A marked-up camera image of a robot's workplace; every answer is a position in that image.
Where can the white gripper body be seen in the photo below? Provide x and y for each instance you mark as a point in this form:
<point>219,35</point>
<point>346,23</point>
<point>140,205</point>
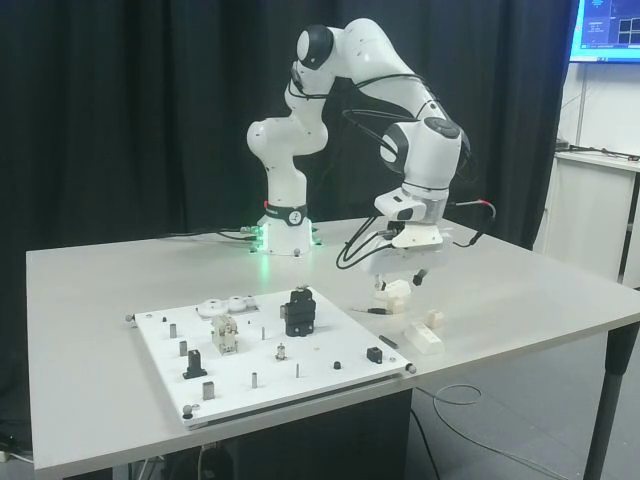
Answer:
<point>405,260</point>

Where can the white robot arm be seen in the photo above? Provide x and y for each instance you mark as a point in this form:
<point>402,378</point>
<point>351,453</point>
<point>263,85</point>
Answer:
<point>280,145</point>

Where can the thick metal round peg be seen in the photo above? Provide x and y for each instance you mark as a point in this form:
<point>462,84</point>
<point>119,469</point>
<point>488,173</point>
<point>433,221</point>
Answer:
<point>255,379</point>

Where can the large metal square peg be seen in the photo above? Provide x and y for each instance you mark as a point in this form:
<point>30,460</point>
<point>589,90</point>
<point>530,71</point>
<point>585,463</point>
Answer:
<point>208,391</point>

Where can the medium metal square peg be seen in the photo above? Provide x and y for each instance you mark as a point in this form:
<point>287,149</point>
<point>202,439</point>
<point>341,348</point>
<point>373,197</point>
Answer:
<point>183,349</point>

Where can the small metal square peg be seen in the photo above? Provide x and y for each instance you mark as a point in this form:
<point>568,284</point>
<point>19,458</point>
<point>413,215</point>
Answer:
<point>173,331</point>

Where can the cream cube holder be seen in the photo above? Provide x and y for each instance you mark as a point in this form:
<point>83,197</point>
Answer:
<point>435,318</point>
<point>397,304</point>

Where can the small black bar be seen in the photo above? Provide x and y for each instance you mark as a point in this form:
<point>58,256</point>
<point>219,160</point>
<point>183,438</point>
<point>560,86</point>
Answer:
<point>388,341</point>

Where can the white task board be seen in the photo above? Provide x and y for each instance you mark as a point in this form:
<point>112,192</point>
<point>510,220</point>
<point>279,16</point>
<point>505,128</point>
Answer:
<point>325,330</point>

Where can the metal bolt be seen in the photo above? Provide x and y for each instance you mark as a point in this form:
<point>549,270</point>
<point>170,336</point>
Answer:
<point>300,287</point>

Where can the black D-SUB plug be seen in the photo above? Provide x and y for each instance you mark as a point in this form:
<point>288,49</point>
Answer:
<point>300,315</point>

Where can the metal BNC plug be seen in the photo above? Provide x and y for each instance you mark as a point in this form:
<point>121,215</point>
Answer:
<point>280,352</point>

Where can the white small gear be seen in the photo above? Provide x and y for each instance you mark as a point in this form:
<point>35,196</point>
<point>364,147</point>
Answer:
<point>251,304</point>

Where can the white medium gear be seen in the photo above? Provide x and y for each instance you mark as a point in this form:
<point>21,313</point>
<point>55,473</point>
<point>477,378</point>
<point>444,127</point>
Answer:
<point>237,303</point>

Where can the beige connector block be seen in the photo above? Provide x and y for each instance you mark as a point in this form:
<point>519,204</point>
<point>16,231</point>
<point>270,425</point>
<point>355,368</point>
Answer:
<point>223,334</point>

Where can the black cabinet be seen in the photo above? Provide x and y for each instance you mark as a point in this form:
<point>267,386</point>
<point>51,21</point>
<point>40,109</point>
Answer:
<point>310,440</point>

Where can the white large gear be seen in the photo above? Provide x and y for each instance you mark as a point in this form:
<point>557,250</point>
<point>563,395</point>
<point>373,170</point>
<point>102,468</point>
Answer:
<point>210,308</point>

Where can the white cabinet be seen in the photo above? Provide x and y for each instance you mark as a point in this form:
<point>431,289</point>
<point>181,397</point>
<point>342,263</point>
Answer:
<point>585,215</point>

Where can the dark table leg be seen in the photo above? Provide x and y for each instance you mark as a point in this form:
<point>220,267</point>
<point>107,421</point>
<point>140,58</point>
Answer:
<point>615,375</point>

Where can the blue screen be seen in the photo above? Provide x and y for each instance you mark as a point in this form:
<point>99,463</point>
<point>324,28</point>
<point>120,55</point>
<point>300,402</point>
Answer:
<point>607,30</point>

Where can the black curtain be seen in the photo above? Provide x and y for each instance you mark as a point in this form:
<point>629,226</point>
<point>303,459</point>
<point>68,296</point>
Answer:
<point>100,100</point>

